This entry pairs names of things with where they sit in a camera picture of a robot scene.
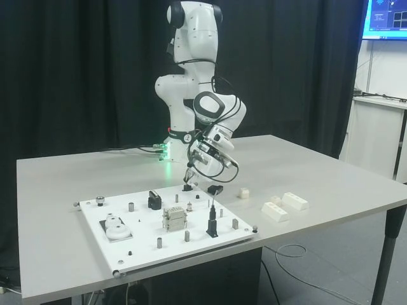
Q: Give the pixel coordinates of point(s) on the metal round peg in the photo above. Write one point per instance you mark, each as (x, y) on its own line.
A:
(130, 207)
(158, 242)

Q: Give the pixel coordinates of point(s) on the metal BNC plug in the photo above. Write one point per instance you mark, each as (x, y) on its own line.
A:
(190, 207)

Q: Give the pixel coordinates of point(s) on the black USB plug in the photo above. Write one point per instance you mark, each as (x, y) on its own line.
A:
(211, 214)

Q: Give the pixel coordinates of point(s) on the black D-SUB plug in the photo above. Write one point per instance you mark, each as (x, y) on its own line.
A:
(154, 202)

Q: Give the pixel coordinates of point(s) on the round metal bolt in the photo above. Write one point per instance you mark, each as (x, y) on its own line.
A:
(100, 201)

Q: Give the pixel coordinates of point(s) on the long white holder with holes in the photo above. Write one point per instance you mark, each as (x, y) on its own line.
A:
(275, 213)
(295, 201)

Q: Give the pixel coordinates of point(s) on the black table leg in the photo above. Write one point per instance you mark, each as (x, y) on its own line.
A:
(391, 254)

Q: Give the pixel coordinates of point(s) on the white task board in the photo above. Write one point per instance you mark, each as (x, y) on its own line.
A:
(178, 248)

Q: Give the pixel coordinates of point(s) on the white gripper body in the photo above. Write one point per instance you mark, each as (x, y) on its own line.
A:
(213, 171)

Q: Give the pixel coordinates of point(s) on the blue screen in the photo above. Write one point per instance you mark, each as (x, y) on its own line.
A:
(386, 19)

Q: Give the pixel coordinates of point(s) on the small black block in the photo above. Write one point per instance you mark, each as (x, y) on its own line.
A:
(215, 189)

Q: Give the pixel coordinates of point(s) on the small white cube holder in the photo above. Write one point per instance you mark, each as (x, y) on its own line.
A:
(244, 193)
(275, 199)

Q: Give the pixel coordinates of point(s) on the white large gear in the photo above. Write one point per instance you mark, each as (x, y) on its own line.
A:
(119, 233)

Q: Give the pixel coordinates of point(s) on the black under-table box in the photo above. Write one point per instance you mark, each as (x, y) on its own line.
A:
(197, 279)

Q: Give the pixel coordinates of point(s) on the metal waterproof plug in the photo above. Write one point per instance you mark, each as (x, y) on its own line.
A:
(174, 219)

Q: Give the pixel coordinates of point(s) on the grey Ethernet plug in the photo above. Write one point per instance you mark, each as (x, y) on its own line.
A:
(188, 181)

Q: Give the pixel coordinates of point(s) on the white cabinet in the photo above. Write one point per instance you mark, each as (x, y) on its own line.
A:
(372, 136)

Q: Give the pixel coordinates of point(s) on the black curtain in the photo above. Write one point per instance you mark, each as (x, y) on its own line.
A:
(63, 63)

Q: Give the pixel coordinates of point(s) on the white medium gear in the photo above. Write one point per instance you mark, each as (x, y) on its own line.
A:
(112, 220)

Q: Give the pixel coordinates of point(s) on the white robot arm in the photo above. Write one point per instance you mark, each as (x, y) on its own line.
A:
(200, 41)

